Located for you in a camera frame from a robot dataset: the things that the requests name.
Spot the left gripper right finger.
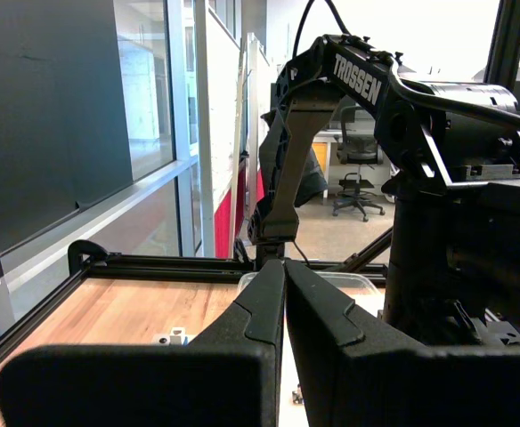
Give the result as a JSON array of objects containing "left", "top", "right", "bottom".
[{"left": 285, "top": 260, "right": 520, "bottom": 427}]

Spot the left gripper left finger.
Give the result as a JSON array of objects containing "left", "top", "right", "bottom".
[{"left": 0, "top": 260, "right": 287, "bottom": 427}]

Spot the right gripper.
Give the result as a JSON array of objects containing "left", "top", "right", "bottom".
[{"left": 382, "top": 163, "right": 520, "bottom": 348}]

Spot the blue and white plug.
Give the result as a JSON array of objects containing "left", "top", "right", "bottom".
[{"left": 152, "top": 326, "right": 195, "bottom": 347}]

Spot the clear plastic tub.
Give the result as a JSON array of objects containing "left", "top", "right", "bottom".
[{"left": 306, "top": 271, "right": 379, "bottom": 297}]

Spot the black office chair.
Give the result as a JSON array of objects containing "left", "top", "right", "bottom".
[{"left": 332, "top": 105, "right": 386, "bottom": 223}]

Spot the white room partition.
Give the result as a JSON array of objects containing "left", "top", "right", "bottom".
[{"left": 204, "top": 0, "right": 272, "bottom": 259}]

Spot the black aluminium frame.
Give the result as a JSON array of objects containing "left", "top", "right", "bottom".
[{"left": 0, "top": 0, "right": 520, "bottom": 379}]

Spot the black cable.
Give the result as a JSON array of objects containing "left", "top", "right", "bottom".
[{"left": 391, "top": 64, "right": 520, "bottom": 134}]

